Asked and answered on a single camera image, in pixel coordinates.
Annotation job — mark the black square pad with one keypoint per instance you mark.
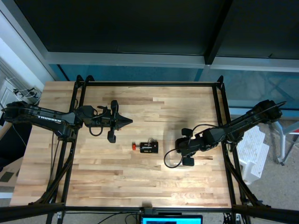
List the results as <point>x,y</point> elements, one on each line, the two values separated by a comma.
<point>5,177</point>

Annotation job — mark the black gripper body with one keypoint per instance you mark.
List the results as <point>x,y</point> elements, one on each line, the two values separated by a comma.
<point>189,145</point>
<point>113,121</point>

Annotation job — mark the grey metal chair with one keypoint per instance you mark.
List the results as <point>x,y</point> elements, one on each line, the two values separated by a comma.
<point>282,144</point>

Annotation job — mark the cardboard box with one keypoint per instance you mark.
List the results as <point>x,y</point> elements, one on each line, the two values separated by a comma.
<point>11,166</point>

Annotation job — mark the laptop screen with blue edge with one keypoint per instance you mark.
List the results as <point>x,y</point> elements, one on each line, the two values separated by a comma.
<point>170,220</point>

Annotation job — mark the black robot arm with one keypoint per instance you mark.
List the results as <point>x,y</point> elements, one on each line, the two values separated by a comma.
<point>46,117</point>
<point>245,122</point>

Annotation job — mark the black metal frame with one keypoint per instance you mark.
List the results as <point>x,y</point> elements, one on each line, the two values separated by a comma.
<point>28,211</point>

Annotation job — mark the black clamp hub, red knob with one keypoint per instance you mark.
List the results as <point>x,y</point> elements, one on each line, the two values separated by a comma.
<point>149,149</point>

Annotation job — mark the black camera mount box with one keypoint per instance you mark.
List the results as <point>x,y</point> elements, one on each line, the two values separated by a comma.
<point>148,210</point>

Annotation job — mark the white plastic step stool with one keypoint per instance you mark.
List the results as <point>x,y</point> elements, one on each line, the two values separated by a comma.
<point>252,158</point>

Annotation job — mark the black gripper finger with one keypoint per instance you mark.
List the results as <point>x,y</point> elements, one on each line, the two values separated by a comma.
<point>123,119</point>
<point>123,123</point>

